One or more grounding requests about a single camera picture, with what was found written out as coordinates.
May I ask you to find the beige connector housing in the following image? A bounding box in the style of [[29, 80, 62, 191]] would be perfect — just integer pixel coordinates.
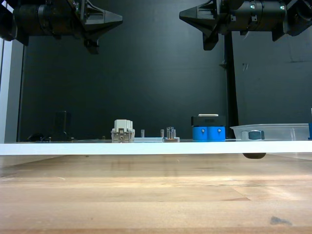
[[110, 119, 136, 143]]

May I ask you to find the silver M12 hex nut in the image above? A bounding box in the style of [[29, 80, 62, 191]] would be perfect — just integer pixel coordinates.
[[240, 130, 266, 141]]

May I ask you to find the blue mount with black connector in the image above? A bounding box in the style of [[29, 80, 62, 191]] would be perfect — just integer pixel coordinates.
[[191, 114, 226, 141]]

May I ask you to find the black aluminium frame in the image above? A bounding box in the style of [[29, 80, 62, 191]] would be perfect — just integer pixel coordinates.
[[220, 31, 239, 126]]

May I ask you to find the white window frame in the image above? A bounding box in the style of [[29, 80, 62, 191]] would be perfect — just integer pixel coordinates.
[[0, 38, 25, 143]]

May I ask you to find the white board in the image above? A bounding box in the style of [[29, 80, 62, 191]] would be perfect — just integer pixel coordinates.
[[0, 138, 312, 156]]

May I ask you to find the black rubber foot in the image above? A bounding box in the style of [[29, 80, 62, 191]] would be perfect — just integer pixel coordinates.
[[242, 152, 267, 159]]

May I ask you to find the clear plastic tub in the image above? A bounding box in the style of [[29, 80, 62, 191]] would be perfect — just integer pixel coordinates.
[[230, 123, 310, 141]]

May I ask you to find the aluminium plate with posts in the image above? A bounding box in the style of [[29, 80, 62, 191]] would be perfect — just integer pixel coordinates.
[[133, 129, 164, 143]]

